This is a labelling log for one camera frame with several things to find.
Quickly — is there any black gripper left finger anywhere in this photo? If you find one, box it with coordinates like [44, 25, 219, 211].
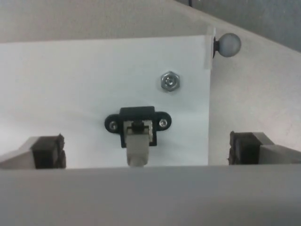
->
[0, 133, 67, 170]

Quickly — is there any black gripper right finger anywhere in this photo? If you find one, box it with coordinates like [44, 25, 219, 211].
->
[228, 130, 301, 166]

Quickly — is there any white task board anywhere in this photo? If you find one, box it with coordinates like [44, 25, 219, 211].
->
[0, 27, 216, 170]

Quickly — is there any grey Ethernet plug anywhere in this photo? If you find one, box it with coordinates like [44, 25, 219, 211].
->
[125, 120, 151, 169]

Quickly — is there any metal hex nut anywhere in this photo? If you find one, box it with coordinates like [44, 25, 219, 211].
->
[160, 70, 181, 93]

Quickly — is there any grey marker ball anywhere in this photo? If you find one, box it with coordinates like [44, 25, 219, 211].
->
[213, 32, 242, 58]

